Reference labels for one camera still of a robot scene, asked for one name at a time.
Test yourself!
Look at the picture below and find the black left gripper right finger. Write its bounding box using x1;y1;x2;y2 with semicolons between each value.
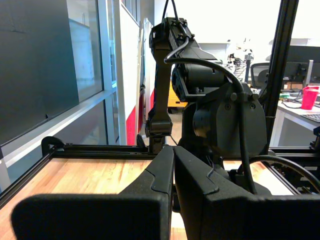
174;146;320;240

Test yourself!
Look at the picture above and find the black aluminium frame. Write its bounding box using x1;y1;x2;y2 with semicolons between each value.
0;0;320;210

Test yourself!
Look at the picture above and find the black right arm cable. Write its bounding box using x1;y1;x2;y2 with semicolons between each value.
248;154;320;195
163;37;258;195

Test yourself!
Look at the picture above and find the red cup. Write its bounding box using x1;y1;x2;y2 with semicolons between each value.
300;85;320;111

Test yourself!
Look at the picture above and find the yellow cabinet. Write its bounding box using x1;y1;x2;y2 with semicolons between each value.
167;81;189;109

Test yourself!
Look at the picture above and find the white desk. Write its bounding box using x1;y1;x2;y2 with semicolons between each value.
269;93;320;148

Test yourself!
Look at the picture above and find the black keyboard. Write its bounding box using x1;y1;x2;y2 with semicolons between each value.
299;112;320;124

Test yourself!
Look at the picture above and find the black computer monitor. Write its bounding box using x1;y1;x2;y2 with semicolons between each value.
284;45;320;85

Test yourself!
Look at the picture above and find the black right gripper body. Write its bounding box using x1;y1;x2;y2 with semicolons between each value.
224;168;273;196

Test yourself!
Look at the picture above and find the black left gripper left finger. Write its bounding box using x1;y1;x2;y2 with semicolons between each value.
11;145;175;240

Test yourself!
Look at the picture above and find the grey office chair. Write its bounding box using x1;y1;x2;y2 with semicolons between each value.
249;62;272;92

